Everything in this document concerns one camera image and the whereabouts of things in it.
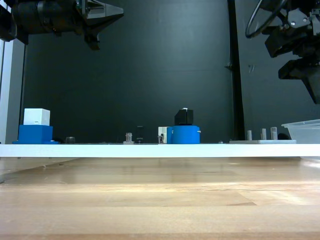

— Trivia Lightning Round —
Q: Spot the white connector housing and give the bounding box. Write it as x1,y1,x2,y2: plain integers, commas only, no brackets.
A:
157,126,173,145

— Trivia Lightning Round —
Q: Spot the small clear round socket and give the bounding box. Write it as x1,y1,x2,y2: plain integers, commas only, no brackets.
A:
122,131,136,144

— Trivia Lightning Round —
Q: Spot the grey window frame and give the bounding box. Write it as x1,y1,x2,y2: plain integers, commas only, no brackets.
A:
0,38,26,145

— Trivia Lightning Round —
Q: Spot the clear plastic tub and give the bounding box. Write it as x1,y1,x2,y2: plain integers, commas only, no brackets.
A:
281,119,320,162

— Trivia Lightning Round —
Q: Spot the grey metal plate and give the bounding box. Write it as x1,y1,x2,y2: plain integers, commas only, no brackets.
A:
228,139,297,145

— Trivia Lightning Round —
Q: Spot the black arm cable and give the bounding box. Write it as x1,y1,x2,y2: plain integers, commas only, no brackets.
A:
244,0,288,39

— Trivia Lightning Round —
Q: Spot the white taskboard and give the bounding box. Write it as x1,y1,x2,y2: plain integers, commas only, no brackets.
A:
0,142,320,159

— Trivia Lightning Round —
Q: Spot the black D-sub connector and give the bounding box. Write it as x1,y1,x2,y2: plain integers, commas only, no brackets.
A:
173,107,194,126

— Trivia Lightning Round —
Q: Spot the blue square holder base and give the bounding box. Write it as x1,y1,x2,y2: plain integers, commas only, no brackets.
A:
12,124,60,145

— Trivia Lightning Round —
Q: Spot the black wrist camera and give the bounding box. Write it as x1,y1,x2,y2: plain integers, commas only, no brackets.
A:
264,31,301,59

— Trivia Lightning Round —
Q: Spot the white cube block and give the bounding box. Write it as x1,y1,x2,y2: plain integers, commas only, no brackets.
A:
23,108,52,127

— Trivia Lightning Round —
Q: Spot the blue round connector holder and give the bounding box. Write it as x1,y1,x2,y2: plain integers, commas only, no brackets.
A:
166,124,202,145

